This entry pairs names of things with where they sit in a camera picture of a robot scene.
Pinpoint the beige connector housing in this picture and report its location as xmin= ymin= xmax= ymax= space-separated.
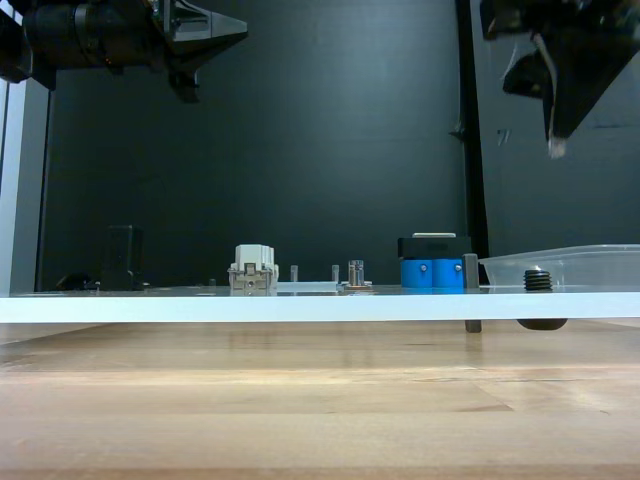
xmin=226 ymin=243 xmax=280 ymax=297

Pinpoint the blue and black connector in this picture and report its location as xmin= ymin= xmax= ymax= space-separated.
xmin=397 ymin=231 xmax=474 ymax=290

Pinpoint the small silver metal connector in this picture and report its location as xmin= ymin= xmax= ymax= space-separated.
xmin=336 ymin=258 xmax=376 ymax=295

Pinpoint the clear plastic tub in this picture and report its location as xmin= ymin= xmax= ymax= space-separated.
xmin=477 ymin=243 xmax=640 ymax=293

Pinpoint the black threaded bolt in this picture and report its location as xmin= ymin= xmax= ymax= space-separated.
xmin=515 ymin=268 xmax=570 ymax=333

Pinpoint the grey metal peg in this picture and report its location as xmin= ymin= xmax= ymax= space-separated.
xmin=462 ymin=253 xmax=483 ymax=334

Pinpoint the white board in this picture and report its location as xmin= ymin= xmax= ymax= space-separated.
xmin=0 ymin=283 xmax=640 ymax=326

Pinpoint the silver metal mounting block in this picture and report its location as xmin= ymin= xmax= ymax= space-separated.
xmin=275 ymin=281 xmax=338 ymax=295

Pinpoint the black backdrop post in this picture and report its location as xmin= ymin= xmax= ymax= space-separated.
xmin=449 ymin=0 xmax=490 ymax=261

